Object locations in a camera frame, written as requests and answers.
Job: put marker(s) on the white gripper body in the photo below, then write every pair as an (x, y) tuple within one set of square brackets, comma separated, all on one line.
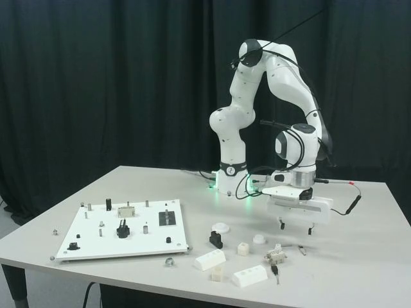
[(318, 213)]

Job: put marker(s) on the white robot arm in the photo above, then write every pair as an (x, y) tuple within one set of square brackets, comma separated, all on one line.
[(237, 96)]

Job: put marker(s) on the white long peg holder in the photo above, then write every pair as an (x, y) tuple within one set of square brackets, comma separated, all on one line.
[(250, 276), (209, 260)]

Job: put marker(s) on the thick metal round peg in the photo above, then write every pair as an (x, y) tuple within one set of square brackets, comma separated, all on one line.
[(145, 228)]

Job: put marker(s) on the white small gear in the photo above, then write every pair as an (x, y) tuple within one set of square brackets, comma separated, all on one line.
[(278, 246)]

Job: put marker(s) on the clear Ethernet plug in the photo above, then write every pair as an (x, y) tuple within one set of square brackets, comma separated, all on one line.
[(301, 250)]

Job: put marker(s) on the white medium gear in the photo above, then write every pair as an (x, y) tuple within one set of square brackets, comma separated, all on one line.
[(258, 239)]

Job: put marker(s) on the beige metal waterproof plug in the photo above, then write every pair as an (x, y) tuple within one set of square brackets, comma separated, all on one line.
[(272, 255)]

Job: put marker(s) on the flat white mounting plate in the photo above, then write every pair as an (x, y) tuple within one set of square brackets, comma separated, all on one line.
[(282, 191)]

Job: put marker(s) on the black USB plug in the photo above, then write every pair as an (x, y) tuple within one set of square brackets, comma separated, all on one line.
[(274, 271)]

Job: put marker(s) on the white large gear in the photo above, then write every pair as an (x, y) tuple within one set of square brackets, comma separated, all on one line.
[(221, 228)]

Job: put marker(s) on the black D-SUB plug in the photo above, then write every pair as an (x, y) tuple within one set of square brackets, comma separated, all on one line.
[(215, 240)]

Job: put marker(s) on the metal BNC plug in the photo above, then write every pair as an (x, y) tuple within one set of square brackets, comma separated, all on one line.
[(169, 262)]

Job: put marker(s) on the white task board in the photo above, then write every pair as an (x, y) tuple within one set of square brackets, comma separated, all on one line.
[(96, 247)]

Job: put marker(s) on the black curtain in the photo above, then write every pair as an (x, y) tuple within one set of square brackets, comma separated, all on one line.
[(96, 80)]

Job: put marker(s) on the black table leg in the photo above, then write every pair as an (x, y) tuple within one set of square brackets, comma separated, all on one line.
[(14, 285)]

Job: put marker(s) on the small white camera box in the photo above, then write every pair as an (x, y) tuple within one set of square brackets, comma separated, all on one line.
[(282, 178)]

